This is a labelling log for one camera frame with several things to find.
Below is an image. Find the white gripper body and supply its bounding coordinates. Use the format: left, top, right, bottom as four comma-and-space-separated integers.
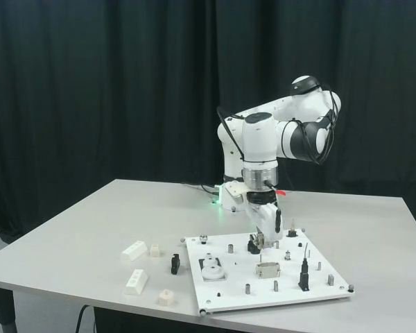
248, 203, 284, 243

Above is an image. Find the black rod with red tag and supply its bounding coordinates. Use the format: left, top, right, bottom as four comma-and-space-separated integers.
265, 180, 286, 234

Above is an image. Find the white task board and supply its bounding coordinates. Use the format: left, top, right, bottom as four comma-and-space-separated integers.
180, 227, 356, 316

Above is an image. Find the white large gear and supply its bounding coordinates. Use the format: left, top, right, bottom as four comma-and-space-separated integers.
200, 268, 227, 283

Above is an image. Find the black D-SUB plug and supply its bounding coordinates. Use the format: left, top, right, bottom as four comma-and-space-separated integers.
168, 253, 182, 275

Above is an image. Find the long white holder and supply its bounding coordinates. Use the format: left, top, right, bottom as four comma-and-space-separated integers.
120, 240, 148, 261
124, 268, 150, 296

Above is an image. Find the black curtain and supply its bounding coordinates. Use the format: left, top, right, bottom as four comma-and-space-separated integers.
0, 0, 416, 244

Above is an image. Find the black table leg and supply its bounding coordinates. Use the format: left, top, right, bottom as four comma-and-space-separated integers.
0, 284, 15, 333

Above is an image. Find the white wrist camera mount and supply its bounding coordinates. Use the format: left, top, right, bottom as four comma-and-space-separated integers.
223, 180, 248, 206

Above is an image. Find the black USB plug with cable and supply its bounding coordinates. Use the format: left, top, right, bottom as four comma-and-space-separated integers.
297, 241, 311, 291

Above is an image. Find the black base cable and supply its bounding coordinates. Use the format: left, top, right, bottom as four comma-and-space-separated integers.
182, 181, 220, 195

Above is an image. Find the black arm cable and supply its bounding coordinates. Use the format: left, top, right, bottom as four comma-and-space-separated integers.
217, 80, 337, 167

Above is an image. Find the black cable under table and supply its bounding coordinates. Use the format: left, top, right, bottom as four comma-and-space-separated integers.
76, 304, 92, 333

